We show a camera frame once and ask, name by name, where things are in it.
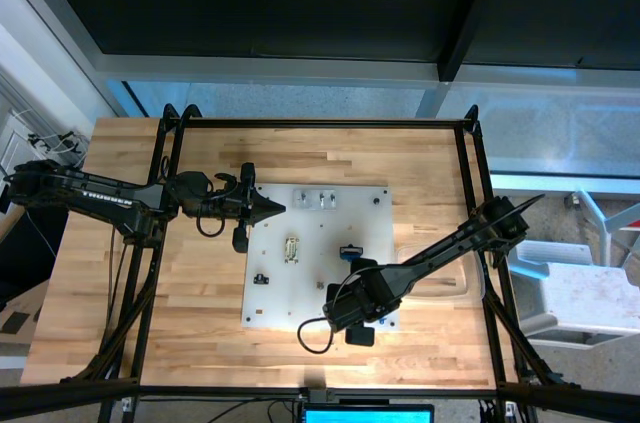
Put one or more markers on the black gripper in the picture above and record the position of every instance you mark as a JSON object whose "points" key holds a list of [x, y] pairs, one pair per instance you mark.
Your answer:
{"points": [[245, 203], [360, 337]]}

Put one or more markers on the white plastic board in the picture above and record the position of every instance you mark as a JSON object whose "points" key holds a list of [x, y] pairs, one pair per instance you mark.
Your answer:
{"points": [[295, 293]]}

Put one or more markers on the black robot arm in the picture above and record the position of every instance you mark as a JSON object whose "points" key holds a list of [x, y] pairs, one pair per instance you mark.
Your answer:
{"points": [[440, 250], [100, 195]]}

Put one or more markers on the beige multi-pin connector housing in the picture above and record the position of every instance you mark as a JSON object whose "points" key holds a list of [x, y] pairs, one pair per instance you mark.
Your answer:
{"points": [[291, 250]]}

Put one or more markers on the aluminium block with toggles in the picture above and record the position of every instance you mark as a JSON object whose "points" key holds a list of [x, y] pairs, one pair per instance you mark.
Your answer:
{"points": [[314, 199]]}

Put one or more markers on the small black clamp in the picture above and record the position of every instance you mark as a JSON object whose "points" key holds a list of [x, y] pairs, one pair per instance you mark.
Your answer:
{"points": [[261, 280]]}

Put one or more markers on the blue laptop screen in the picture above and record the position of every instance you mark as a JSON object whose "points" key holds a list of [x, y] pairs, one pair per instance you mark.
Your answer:
{"points": [[365, 415]]}

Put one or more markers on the blue D-sub connector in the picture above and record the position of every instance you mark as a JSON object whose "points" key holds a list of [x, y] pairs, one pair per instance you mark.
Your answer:
{"points": [[350, 251]]}

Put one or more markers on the clear plastic tub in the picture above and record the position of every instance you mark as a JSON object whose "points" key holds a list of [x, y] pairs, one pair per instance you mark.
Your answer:
{"points": [[450, 294]]}

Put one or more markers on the silver threaded bolt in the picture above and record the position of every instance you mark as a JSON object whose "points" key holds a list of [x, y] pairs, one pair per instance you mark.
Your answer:
{"points": [[447, 283]]}

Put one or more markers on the white plastic stool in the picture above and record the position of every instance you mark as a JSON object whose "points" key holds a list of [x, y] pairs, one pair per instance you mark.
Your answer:
{"points": [[585, 293]]}

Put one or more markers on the cardboard box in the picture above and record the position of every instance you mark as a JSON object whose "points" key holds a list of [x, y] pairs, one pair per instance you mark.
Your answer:
{"points": [[22, 315]]}

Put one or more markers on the black camera box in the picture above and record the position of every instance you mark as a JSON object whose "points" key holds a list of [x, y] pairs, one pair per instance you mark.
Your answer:
{"points": [[320, 395]]}

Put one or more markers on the black metal frame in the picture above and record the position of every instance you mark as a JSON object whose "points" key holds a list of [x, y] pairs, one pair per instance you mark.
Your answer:
{"points": [[300, 123]]}

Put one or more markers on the grey window frame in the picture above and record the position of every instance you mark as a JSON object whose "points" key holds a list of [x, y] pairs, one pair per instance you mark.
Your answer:
{"points": [[250, 68]]}

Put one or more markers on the white corner bracket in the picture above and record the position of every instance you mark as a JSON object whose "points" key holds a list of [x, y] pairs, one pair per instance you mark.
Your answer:
{"points": [[510, 408], [127, 404]]}

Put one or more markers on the grey metal chair frame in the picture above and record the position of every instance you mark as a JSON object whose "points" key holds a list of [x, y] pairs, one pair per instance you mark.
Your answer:
{"points": [[602, 228]]}

